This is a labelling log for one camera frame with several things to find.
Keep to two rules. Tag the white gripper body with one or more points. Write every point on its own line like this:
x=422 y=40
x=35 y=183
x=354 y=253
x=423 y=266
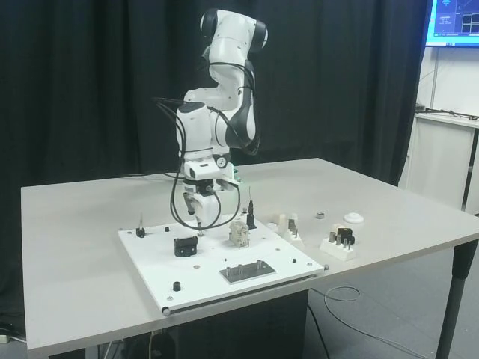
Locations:
x=204 y=207

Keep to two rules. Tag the small black plug with pin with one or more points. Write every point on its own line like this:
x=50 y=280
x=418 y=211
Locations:
x=140 y=232

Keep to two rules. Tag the white task board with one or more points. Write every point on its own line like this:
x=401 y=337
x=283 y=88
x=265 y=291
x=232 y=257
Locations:
x=149 y=261

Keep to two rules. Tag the cream plastic block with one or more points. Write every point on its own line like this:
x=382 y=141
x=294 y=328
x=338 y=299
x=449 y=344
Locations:
x=279 y=218

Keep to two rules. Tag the white small gear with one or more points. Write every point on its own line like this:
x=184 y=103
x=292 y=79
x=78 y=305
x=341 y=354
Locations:
x=293 y=216

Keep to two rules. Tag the white peg holder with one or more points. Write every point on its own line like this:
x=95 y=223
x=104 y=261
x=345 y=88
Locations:
x=337 y=252
x=293 y=241

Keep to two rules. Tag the black box under table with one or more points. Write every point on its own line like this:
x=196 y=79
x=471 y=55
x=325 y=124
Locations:
x=243 y=329

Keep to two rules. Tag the black D-SUB plug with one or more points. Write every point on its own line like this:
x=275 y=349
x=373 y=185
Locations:
x=346 y=232

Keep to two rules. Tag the white large gear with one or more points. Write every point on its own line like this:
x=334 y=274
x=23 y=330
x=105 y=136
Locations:
x=353 y=218

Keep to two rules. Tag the black curtain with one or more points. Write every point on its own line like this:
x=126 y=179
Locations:
x=75 y=75

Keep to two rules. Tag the white power strip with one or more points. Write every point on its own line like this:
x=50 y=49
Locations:
x=3 y=338

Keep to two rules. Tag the white cabinet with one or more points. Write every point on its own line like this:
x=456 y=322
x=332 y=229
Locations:
x=438 y=157

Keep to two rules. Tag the dark table leg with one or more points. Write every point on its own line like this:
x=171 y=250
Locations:
x=456 y=284

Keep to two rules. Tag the blue screen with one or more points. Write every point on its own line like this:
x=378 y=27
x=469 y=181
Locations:
x=453 y=22

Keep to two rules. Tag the flat white mount plate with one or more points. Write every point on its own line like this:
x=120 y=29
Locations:
x=228 y=181

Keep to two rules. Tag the small white camera box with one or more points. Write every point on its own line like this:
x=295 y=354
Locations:
x=200 y=170

